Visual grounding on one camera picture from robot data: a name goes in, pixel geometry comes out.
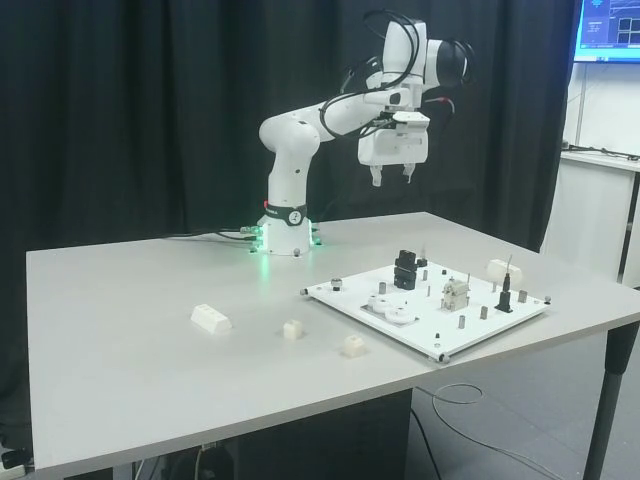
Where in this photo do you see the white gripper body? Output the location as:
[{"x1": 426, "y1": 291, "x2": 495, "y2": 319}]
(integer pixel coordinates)
[{"x1": 357, "y1": 124, "x2": 431, "y2": 167}]

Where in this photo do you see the flat white mounting plate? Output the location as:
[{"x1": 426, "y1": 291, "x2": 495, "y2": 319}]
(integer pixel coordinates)
[{"x1": 392, "y1": 110, "x2": 430, "y2": 127}]

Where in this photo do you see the black D-SUB plug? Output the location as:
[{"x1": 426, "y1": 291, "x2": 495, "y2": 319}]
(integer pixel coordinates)
[{"x1": 393, "y1": 247, "x2": 419, "y2": 292}]

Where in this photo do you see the beige metal connector block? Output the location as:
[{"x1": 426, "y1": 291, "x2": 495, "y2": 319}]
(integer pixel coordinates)
[{"x1": 439, "y1": 278, "x2": 471, "y2": 314}]

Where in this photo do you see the wide white holder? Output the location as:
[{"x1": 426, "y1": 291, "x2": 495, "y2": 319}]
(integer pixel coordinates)
[{"x1": 485, "y1": 258, "x2": 524, "y2": 284}]

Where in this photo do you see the white task board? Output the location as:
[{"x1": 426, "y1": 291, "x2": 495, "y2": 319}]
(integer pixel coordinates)
[{"x1": 298, "y1": 259, "x2": 553, "y2": 362}]

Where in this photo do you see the white cabinet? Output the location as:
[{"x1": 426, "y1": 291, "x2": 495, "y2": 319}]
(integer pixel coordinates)
[{"x1": 542, "y1": 149, "x2": 640, "y2": 290}]

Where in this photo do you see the long white three-hole holder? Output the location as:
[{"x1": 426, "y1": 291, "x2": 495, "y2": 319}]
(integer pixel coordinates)
[{"x1": 189, "y1": 303, "x2": 234, "y2": 335}]

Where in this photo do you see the black curtain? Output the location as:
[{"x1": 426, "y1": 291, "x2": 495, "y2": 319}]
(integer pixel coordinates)
[{"x1": 0, "y1": 0, "x2": 584, "y2": 351}]

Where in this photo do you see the blue screen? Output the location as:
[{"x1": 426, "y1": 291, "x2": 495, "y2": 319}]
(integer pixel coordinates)
[{"x1": 573, "y1": 0, "x2": 640, "y2": 64}]

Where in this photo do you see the black table leg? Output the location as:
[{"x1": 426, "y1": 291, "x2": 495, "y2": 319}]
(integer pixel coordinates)
[{"x1": 582, "y1": 319, "x2": 640, "y2": 480}]

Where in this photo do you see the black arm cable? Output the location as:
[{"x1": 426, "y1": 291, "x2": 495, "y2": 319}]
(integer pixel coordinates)
[{"x1": 342, "y1": 9, "x2": 476, "y2": 146}]

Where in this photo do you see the black base cable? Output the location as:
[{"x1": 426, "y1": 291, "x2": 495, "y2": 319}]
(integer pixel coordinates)
[{"x1": 162, "y1": 225, "x2": 264, "y2": 246}]

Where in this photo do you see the grey floor cable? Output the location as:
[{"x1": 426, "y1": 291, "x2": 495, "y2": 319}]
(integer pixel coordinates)
[{"x1": 412, "y1": 382, "x2": 596, "y2": 466}]

